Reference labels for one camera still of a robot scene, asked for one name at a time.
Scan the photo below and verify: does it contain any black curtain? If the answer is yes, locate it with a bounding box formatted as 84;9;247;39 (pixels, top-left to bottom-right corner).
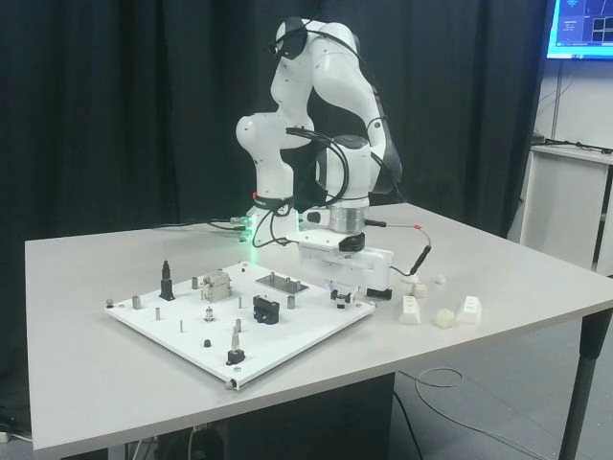
0;0;548;243

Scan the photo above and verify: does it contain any white task board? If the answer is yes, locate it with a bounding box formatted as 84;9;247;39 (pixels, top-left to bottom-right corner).
103;261;375;390

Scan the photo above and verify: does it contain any tall black plug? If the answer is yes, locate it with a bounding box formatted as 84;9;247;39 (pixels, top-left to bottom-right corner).
158;258;176;303

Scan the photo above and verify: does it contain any white cabinet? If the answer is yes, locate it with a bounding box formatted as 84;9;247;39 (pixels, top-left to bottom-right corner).
518;143;613;278

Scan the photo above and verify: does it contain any dark grey table leg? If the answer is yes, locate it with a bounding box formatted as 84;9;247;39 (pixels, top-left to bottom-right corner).
558;315;602;460

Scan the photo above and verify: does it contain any blue screen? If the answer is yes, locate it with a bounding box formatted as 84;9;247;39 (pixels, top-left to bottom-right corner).
545;0;613;62

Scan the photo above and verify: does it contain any black table cable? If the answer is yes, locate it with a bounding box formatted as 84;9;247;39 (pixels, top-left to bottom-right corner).
160;217;253;237

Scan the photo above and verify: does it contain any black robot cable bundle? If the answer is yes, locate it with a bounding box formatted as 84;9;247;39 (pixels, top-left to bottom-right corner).
252;17;406;248

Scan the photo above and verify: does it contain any metal USB plug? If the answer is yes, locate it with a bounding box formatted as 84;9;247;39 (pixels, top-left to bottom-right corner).
225;331;246;368

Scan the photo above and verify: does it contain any black D-SUB plug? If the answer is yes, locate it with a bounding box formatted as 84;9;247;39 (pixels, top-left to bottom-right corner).
252;295;280;325

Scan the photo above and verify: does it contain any grey floor cable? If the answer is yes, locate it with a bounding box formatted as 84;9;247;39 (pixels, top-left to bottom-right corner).
414;366;564;460

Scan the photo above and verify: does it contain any white sloped holder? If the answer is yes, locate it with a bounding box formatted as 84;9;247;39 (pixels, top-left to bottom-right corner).
455;295;484;326
395;295;422;327

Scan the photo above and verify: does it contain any beige connector block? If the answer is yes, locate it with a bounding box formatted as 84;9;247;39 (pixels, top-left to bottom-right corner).
199;272;235;302

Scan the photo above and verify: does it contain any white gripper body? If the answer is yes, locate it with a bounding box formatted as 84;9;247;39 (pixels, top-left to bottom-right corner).
298;246;396;294

